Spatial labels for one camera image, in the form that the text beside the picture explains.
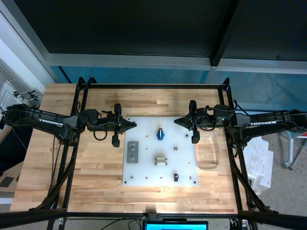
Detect brown cardboard box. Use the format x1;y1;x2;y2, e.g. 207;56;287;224
0;160;24;192

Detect white cables with black plugs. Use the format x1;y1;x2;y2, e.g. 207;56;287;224
12;90;43;107

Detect black table-level camera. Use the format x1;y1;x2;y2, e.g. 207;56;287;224
143;209;160;220

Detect grey metal plate with pegs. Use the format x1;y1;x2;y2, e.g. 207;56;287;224
127;141;140;164

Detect black aluminium frame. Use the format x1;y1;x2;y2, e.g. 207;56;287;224
0;0;307;230

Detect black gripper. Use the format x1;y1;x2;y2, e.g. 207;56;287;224
173;100;215;145
102;103;138;148

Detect blue-lit screen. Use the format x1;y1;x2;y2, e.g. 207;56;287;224
143;220;209;230

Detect clear plastic tub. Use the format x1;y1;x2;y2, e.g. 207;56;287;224
196;132;221;172

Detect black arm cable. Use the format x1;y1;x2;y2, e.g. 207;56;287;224
93;126;107;141

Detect grey metal stand legs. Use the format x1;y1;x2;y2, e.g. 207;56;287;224
278;129;307;171

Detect white plastic task board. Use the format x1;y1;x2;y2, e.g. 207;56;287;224
122;116;200;187

